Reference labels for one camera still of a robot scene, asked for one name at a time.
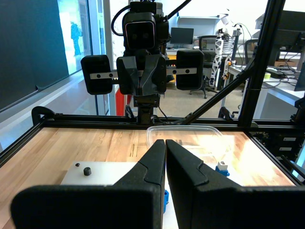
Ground black office chair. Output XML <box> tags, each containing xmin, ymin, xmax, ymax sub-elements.
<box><xmin>189</xmin><ymin>35</ymin><xmax>226</xmax><ymax>100</ymax></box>

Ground white desk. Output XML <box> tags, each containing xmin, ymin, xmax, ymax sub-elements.
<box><xmin>258</xmin><ymin>78</ymin><xmax>305</xmax><ymax>120</ymax></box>

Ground person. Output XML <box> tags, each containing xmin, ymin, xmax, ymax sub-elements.
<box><xmin>70</xmin><ymin>21</ymin><xmax>83</xmax><ymax>57</ymax></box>

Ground white board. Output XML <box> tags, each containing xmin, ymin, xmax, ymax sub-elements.
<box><xmin>61</xmin><ymin>161</ymin><xmax>179</xmax><ymax>229</ymax></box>

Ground black metal frame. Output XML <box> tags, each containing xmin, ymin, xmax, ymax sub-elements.
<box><xmin>0</xmin><ymin>0</ymin><xmax>305</xmax><ymax>186</ymax></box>

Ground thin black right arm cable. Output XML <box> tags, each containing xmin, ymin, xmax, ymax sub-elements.
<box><xmin>167</xmin><ymin>0</ymin><xmax>193</xmax><ymax>19</ymax></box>

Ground clear plastic tub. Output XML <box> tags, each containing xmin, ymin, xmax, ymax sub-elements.
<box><xmin>145</xmin><ymin>125</ymin><xmax>233</xmax><ymax>165</ymax></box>

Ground white lattice robot figure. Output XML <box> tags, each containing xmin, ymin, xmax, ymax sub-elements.
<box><xmin>209</xmin><ymin>9</ymin><xmax>241</xmax><ymax>88</ymax></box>

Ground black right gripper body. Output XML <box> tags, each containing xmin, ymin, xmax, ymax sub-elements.
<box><xmin>81</xmin><ymin>49</ymin><xmax>204</xmax><ymax>95</ymax></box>

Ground blue and white connector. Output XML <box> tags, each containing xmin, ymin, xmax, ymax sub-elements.
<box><xmin>215</xmin><ymin>161</ymin><xmax>231</xmax><ymax>177</ymax></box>

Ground black computer monitor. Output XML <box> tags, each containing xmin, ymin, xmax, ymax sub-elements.
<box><xmin>170</xmin><ymin>27</ymin><xmax>195</xmax><ymax>46</ymax></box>

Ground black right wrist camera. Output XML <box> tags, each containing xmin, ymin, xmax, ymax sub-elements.
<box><xmin>122</xmin><ymin>11</ymin><xmax>157</xmax><ymax>51</ymax></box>

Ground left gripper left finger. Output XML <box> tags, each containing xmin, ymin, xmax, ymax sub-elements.
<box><xmin>10</xmin><ymin>139</ymin><xmax>167</xmax><ymax>229</ymax></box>

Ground looped black right arm cable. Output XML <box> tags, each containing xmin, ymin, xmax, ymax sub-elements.
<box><xmin>111</xmin><ymin>4</ymin><xmax>132</xmax><ymax>37</ymax></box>

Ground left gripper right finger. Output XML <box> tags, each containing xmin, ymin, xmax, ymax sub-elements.
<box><xmin>165</xmin><ymin>139</ymin><xmax>305</xmax><ymax>229</ymax></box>

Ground red object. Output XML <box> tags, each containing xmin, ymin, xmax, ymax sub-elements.
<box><xmin>115</xmin><ymin>83</ymin><xmax>125</xmax><ymax>117</ymax></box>

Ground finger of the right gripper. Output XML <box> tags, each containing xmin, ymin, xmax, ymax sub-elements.
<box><xmin>139</xmin><ymin>54</ymin><xmax>167</xmax><ymax>95</ymax></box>
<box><xmin>116</xmin><ymin>56</ymin><xmax>143</xmax><ymax>95</ymax></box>

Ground blue mount with black disc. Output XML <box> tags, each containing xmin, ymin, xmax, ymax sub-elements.
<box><xmin>163</xmin><ymin>189</ymin><xmax>170</xmax><ymax>213</ymax></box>

